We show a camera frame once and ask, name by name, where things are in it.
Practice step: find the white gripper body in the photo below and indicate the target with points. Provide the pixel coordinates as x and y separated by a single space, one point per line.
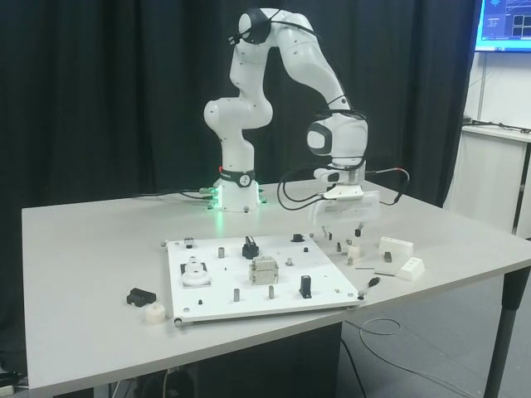
348 211

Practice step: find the grey waterproof plug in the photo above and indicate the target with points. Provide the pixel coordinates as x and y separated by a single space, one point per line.
262 268

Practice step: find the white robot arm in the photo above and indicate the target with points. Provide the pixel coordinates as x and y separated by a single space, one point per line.
298 66

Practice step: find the small white holder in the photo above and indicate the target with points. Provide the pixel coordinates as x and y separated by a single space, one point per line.
353 251

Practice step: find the metal bolt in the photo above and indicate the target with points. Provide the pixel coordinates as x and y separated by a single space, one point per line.
350 261

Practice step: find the thin metal round peg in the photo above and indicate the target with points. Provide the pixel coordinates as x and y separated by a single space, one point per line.
363 268

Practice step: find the dark metal square peg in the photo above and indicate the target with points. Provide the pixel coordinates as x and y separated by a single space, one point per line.
388 256

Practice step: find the white peg holder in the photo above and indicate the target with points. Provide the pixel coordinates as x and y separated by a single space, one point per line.
410 269
396 246

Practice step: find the black USB plug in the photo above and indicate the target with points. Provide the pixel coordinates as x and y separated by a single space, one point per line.
373 282

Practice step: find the white task board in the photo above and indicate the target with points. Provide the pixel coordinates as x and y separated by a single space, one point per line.
249 307

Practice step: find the large metal round peg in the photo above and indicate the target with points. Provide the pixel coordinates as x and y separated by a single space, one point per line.
222 252

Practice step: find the white cabinet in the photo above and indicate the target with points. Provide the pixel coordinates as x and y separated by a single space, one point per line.
489 182

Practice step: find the white small gear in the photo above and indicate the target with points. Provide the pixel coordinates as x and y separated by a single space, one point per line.
193 262

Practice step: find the metal BNC plug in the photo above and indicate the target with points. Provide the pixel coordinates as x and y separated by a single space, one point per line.
188 242

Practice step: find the white large gear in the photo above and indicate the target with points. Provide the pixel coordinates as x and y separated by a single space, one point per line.
195 281

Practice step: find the black table leg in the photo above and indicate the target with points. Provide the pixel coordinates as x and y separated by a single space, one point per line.
504 331

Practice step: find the black D-SUB plug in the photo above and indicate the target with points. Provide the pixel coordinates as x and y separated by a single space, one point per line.
140 297

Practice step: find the blue screen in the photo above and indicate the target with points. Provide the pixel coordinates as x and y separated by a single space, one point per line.
504 25

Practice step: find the black curtains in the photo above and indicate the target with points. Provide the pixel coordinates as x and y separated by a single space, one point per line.
83 83

